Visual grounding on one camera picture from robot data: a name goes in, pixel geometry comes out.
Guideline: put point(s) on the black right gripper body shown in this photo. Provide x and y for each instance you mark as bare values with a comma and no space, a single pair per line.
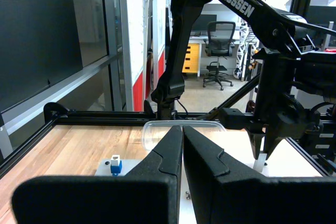
273,98

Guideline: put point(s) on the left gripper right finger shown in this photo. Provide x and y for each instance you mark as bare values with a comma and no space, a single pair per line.
249,200

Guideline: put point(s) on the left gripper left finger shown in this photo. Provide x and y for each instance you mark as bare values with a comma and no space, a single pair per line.
105,200

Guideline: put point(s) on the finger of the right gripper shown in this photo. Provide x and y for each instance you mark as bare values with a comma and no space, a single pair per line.
270,144
256,142

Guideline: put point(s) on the short silver bar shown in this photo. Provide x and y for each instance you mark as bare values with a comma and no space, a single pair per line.
260,163

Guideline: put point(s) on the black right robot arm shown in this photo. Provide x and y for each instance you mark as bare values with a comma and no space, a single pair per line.
181,37

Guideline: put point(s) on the white task board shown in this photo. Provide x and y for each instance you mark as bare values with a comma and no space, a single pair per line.
288,161

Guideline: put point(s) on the small blue white socket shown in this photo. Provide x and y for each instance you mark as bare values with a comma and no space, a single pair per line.
116,168

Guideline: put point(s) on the white lattice stand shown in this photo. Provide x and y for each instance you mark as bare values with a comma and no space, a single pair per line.
242,51

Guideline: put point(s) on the black office chair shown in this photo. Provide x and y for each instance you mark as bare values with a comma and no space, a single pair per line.
219,48

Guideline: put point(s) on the clear plastic tub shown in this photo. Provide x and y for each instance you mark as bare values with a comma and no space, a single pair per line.
157,134

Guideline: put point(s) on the yellow drawer cabinet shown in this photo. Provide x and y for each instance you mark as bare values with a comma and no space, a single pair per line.
194,56

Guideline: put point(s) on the black computer monitor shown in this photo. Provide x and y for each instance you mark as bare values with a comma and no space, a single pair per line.
207,23

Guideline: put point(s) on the white red partition panel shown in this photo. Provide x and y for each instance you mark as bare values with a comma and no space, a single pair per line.
136,37

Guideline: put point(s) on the small metal bracket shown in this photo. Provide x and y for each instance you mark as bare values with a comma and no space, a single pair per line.
187,195

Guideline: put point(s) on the black aluminium frame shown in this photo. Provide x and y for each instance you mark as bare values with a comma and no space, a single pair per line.
105,121

